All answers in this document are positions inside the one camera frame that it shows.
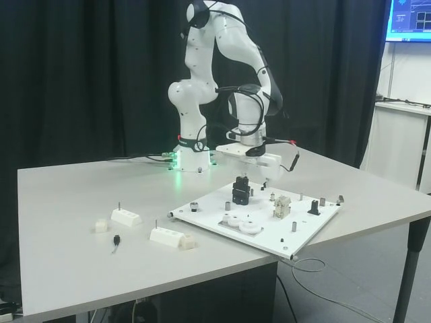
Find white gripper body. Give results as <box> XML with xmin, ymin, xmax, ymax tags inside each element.
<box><xmin>232</xmin><ymin>153</ymin><xmax>282</xmax><ymax>180</ymax></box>

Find white square-hole peg holder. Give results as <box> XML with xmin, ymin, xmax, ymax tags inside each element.
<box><xmin>149</xmin><ymin>227</ymin><xmax>183</xmax><ymax>250</ymax></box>

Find white round-hole peg holder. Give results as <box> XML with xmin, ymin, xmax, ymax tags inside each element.
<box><xmin>110</xmin><ymin>208</ymin><xmax>143</xmax><ymax>227</ymax></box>

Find black D-SUB plug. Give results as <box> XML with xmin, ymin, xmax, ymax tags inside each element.
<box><xmin>231</xmin><ymin>177</ymin><xmax>252</xmax><ymax>206</ymax></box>

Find white large gear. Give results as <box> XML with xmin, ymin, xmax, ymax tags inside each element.
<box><xmin>239</xmin><ymin>220</ymin><xmax>262</xmax><ymax>236</ymax></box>

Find white task board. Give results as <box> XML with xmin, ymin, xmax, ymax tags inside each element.
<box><xmin>167</xmin><ymin>174</ymin><xmax>343</xmax><ymax>262</ymax></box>

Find white cabinet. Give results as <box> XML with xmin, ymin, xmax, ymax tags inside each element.
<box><xmin>365</xmin><ymin>97</ymin><xmax>431</xmax><ymax>195</ymax></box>

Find grey table leg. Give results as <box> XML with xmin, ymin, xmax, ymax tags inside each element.
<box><xmin>393</xmin><ymin>218</ymin><xmax>424</xmax><ymax>323</ymax></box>

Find black curtain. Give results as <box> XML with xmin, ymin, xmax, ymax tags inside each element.
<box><xmin>0</xmin><ymin>0</ymin><xmax>395</xmax><ymax>196</ymax></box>

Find blue screen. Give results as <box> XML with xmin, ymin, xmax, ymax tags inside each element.
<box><xmin>385</xmin><ymin>0</ymin><xmax>431</xmax><ymax>44</ymax></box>

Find thin black rod on wire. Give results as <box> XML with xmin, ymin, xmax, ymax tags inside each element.
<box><xmin>264</xmin><ymin>135</ymin><xmax>301</xmax><ymax>172</ymax></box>

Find black looped wrist cable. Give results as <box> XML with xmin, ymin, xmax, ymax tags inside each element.
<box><xmin>198</xmin><ymin>85</ymin><xmax>270</xmax><ymax>149</ymax></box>

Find black cable at arm foot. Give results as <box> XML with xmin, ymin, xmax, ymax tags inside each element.
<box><xmin>110</xmin><ymin>153</ymin><xmax>178</xmax><ymax>164</ymax></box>

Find thin grey cable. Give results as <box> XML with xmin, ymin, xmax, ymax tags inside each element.
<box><xmin>288</xmin><ymin>256</ymin><xmax>403</xmax><ymax>319</ymax></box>

